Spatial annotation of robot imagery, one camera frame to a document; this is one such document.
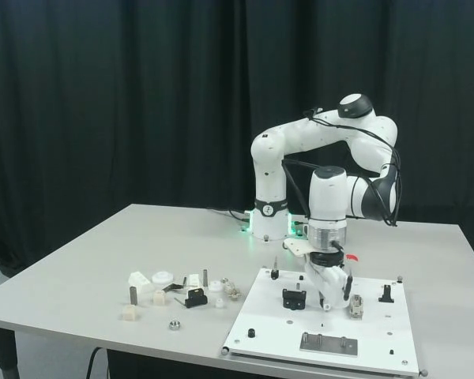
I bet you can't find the large white holder block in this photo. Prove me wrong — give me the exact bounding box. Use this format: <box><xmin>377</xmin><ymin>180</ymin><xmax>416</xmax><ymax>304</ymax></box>
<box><xmin>127</xmin><ymin>271</ymin><xmax>152</xmax><ymax>295</ymax></box>

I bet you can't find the black D-SUB plug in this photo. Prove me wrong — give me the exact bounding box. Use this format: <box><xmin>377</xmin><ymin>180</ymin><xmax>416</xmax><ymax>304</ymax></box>
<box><xmin>184</xmin><ymin>287</ymin><xmax>209</xmax><ymax>310</ymax></box>

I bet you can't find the black curtain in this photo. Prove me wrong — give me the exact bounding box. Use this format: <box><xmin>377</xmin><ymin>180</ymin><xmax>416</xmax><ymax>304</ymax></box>
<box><xmin>0</xmin><ymin>0</ymin><xmax>474</xmax><ymax>274</ymax></box>

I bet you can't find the flat white mounting plate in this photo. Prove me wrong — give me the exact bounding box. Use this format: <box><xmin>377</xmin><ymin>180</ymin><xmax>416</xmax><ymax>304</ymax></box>
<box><xmin>284</xmin><ymin>238</ymin><xmax>314</xmax><ymax>258</ymax></box>

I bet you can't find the black table leg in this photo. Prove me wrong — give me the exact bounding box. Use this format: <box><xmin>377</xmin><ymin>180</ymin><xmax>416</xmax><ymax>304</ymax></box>
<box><xmin>0</xmin><ymin>325</ymin><xmax>17</xmax><ymax>379</ymax></box>

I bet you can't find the black table cable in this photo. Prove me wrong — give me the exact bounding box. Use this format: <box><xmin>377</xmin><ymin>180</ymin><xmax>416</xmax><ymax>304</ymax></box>
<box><xmin>209</xmin><ymin>206</ymin><xmax>254</xmax><ymax>223</ymax></box>

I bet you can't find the silver wrist ring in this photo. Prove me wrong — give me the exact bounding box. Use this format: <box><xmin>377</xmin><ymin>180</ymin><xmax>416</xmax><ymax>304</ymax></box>
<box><xmin>307</xmin><ymin>224</ymin><xmax>348</xmax><ymax>252</ymax></box>

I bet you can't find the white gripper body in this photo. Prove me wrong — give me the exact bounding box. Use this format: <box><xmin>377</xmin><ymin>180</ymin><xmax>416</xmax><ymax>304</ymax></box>
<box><xmin>304</xmin><ymin>263</ymin><xmax>351</xmax><ymax>311</ymax></box>

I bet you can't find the metal D-SUB connector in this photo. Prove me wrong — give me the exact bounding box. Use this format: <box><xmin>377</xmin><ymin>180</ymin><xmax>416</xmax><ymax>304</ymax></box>
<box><xmin>220</xmin><ymin>277</ymin><xmax>243</xmax><ymax>301</ymax></box>

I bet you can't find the black floor cable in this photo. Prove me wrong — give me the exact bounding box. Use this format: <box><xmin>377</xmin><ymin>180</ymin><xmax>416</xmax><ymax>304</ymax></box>
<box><xmin>88</xmin><ymin>347</ymin><xmax>108</xmax><ymax>379</ymax></box>

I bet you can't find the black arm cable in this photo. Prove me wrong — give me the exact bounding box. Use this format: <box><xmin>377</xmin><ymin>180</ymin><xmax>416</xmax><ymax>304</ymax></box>
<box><xmin>281</xmin><ymin>107</ymin><xmax>402</xmax><ymax>228</ymax></box>

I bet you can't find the white task board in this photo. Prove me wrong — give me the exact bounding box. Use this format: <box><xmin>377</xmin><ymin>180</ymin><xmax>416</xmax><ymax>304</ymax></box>
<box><xmin>221</xmin><ymin>268</ymin><xmax>414</xmax><ymax>362</ymax></box>

